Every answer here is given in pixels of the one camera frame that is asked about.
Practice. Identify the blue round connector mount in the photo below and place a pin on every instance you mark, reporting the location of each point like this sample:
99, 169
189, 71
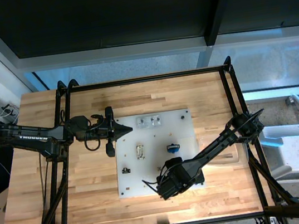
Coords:
172, 148

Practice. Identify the clear plastic tub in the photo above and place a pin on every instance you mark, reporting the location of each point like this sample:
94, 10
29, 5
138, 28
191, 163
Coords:
240, 156

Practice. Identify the clear block with metal pins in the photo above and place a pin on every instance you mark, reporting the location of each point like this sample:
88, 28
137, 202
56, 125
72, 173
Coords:
149, 122

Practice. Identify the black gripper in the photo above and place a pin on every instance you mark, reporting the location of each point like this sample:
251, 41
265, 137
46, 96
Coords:
99, 130
174, 187

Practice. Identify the black table frame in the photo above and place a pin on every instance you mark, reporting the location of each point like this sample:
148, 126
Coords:
144, 79

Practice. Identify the white task board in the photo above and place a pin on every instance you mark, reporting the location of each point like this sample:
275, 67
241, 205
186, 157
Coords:
148, 177

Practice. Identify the grey rectangular connector housing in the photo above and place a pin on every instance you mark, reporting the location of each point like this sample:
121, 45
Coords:
140, 151

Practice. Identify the small metal bracket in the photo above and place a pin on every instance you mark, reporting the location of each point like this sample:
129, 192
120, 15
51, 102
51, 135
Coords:
159, 168

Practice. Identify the small black clamp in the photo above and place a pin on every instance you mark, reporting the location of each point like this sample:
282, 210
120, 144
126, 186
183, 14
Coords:
126, 170

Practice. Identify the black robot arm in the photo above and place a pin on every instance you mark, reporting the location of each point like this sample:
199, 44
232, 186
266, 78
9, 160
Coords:
33, 137
214, 147

